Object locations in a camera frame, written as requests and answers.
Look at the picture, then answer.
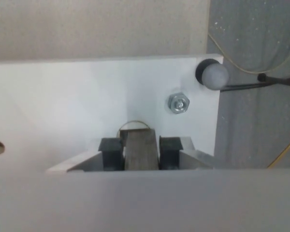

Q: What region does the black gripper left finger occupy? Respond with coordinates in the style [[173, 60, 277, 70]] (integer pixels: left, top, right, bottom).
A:
[[45, 137, 125, 174]]

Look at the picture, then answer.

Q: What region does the white task board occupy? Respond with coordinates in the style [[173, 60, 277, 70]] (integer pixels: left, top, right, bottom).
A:
[[0, 53, 224, 175]]

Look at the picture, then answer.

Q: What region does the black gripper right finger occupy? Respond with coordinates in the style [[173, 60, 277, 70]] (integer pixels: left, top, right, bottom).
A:
[[159, 136, 215, 171]]

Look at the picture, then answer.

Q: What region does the thin yellow wire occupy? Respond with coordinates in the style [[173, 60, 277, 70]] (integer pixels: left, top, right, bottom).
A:
[[207, 31, 290, 169]]

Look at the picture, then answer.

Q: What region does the metal hex nut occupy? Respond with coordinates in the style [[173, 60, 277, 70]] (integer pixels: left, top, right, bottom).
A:
[[168, 92, 191, 115]]

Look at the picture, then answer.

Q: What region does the grey marker ball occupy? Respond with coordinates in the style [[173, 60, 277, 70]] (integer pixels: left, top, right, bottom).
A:
[[195, 58, 230, 91]]

